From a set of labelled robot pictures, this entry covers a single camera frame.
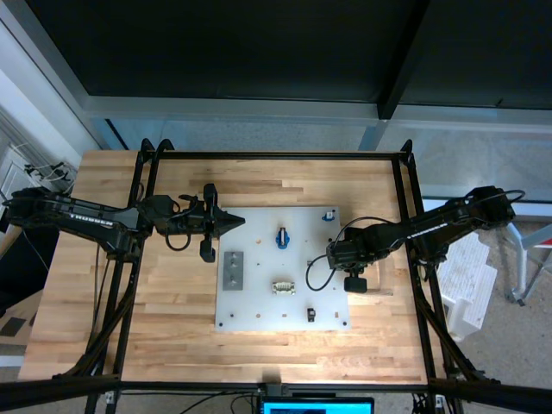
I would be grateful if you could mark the brown cardboard box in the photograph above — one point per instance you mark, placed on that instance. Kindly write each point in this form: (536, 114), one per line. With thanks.
(19, 308)

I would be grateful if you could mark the clear plastic tub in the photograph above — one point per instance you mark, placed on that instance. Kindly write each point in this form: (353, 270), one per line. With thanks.
(386, 289)

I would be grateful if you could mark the small blue white socket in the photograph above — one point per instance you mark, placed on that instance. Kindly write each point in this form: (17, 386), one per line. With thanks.
(324, 218)

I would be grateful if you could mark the grey metal stand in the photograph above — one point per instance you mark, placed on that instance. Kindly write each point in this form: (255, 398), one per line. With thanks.
(519, 263)

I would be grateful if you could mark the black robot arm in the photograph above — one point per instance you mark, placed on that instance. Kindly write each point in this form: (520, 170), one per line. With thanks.
(90, 215)
(431, 226)

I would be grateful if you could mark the blue laptop screen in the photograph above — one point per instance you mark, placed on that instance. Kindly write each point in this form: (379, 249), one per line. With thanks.
(315, 407)

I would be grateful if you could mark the white board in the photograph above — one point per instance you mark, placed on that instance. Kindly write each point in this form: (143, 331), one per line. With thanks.
(259, 276)

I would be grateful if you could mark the grey metal plate with pegs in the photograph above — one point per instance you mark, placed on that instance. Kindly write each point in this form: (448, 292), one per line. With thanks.
(227, 282)

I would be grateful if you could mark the black aluminium frame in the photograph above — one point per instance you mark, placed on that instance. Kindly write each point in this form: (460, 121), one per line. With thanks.
(194, 383)

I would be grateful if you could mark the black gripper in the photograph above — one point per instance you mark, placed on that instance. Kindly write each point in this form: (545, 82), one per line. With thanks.
(355, 285)
(202, 217)

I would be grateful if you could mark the small black camera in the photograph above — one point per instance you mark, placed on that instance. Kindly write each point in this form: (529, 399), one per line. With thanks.
(272, 389)

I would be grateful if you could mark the black wall post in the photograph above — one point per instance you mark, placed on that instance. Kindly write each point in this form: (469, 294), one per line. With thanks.
(401, 64)

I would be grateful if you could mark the blue socket with silver insert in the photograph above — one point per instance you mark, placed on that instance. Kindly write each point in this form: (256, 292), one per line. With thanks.
(279, 242)

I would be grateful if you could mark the white foam block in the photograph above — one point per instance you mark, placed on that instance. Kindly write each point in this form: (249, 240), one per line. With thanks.
(466, 280)

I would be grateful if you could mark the red white panel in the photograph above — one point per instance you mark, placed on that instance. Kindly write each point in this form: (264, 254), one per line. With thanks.
(545, 243)

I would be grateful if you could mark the black upright socket block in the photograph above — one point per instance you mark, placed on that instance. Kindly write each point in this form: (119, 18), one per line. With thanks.
(311, 315)

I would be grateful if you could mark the beige connector hub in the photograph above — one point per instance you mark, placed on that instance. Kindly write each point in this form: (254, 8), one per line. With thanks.
(284, 288)

